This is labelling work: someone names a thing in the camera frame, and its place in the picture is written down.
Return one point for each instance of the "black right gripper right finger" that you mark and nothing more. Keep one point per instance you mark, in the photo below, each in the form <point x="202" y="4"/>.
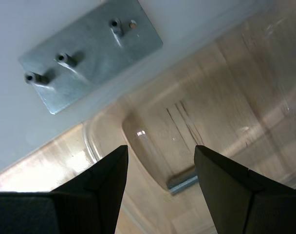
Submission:
<point x="255" y="212"/>

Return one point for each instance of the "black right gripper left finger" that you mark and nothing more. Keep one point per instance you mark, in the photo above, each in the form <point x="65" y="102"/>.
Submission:
<point x="65" y="212"/>

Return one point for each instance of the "grey metal cylinder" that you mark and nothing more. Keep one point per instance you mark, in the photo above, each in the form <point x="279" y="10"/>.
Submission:
<point x="180" y="184"/>

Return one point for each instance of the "clear plastic tub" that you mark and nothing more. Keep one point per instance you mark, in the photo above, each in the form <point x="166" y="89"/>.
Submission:
<point x="235" y="97"/>

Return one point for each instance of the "grey metal standoff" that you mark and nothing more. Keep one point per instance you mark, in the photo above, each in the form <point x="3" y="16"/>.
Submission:
<point x="67" y="59"/>
<point x="37" y="77"/>

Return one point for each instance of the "grey metal plate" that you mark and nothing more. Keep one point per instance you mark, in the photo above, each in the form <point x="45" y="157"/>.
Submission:
<point x="101" y="63"/>

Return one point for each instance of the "small brass pin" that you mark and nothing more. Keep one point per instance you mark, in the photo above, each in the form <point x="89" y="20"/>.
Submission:
<point x="132" y="24"/>

